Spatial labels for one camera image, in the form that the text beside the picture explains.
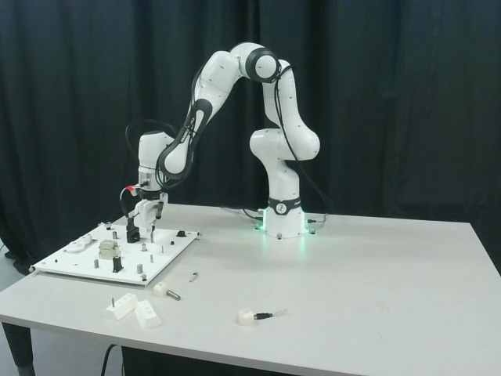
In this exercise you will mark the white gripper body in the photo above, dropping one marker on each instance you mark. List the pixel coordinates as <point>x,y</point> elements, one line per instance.
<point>144,213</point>

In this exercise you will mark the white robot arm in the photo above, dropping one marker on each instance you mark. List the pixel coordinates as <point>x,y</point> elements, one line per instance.
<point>283,188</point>

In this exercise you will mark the white peg holder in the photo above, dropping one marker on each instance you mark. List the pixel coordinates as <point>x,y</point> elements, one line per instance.
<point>122,307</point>
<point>148,314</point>

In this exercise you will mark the white task board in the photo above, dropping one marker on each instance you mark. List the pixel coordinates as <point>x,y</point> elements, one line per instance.
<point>172,250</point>

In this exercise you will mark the small black plug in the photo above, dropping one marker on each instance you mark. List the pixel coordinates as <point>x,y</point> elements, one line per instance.
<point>116,266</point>

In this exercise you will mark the white medium gear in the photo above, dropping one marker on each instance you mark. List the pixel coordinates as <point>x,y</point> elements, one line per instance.
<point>87,238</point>

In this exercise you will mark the small white bolt holder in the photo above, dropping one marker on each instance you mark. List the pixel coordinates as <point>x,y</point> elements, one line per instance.
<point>159,290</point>

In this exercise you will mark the small white plug holder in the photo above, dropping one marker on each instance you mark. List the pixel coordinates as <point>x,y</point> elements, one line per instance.
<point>246,317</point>

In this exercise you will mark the black curtains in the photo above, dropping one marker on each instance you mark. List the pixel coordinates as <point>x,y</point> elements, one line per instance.
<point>391,78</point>

